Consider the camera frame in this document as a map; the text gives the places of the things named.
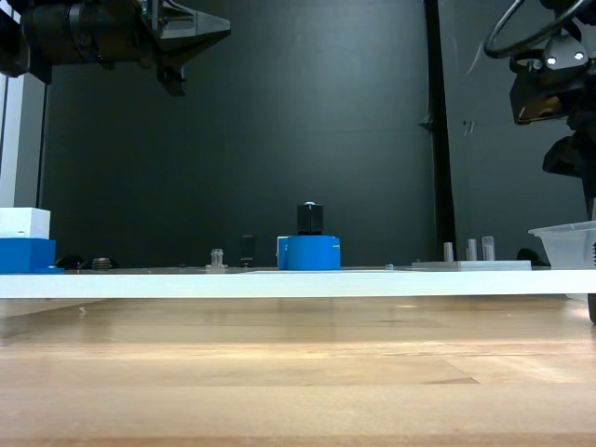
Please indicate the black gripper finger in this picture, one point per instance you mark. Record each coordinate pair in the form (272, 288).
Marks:
(214, 27)
(174, 65)
(590, 186)
(561, 156)

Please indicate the clear plastic container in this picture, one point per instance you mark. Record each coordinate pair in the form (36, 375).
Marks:
(565, 247)

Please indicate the clear plastic cylinder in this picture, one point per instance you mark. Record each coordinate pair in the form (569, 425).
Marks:
(488, 248)

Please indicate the medium steel cylinder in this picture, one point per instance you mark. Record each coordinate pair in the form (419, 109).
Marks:
(471, 249)

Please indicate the thin steel cylinder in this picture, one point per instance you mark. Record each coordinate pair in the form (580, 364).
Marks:
(449, 251)

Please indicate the black rounded foot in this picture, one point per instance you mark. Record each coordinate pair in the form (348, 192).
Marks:
(528, 258)

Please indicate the black square block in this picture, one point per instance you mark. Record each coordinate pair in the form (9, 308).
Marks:
(310, 219)

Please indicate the dark threaded nut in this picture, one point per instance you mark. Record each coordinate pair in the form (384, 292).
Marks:
(103, 263)

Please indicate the white box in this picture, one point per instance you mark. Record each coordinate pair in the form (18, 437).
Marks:
(23, 222)

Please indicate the black round knob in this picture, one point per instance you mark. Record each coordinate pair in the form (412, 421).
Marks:
(70, 262)

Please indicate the blue round holder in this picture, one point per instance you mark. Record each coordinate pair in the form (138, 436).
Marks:
(312, 253)

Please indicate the white board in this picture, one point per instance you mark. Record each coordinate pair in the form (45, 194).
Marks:
(279, 283)

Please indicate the blue block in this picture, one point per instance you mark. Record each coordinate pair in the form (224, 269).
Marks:
(23, 255)

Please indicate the black threaded post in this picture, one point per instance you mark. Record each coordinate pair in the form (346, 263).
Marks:
(594, 253)

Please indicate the grey base plate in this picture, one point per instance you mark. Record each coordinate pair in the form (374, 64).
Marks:
(484, 266)

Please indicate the white frame post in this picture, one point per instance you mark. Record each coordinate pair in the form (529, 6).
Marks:
(10, 139)

